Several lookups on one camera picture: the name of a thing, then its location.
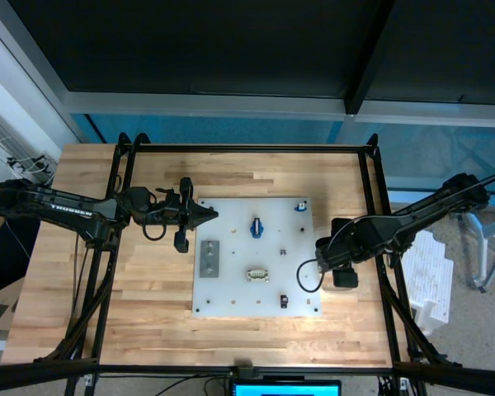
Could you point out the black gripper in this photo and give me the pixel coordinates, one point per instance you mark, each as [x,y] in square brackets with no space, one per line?
[345,279]
[185,214]

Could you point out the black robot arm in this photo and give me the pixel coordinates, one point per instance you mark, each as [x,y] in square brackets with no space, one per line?
[72,211]
[416,214]

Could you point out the beige connector socket base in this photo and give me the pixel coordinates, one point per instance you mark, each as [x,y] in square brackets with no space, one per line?
[257,275]

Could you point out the small blue white connector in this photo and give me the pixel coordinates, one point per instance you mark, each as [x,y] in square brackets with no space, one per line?
[300,208]

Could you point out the grey metal plate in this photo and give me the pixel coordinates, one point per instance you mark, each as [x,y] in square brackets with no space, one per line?
[203,264]

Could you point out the blue clamp with white insert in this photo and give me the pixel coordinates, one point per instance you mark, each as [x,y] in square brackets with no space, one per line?
[256,236]

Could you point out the black plug housing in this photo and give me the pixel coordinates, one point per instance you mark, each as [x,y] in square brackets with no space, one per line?
[284,302]

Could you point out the white task board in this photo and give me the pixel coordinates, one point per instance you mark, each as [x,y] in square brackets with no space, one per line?
[231,288]

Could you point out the white foam packaging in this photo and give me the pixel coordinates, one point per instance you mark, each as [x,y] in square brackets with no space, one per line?
[429,280]

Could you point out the blue laptop screen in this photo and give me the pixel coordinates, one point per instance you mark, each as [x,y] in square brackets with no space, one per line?
[284,389]

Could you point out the silver metal stand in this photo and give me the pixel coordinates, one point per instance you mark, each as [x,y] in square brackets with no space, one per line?
[483,268]

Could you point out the brown cardboard sheet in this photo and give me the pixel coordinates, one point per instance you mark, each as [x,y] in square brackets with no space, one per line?
[8,297]

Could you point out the black aluminium frame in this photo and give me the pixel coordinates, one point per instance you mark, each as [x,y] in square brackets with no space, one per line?
[247,149]

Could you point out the small black camera box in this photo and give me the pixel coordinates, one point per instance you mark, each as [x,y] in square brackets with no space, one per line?
[246,371]

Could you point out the black wall post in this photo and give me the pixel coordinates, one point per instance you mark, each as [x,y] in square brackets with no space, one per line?
[371,53]

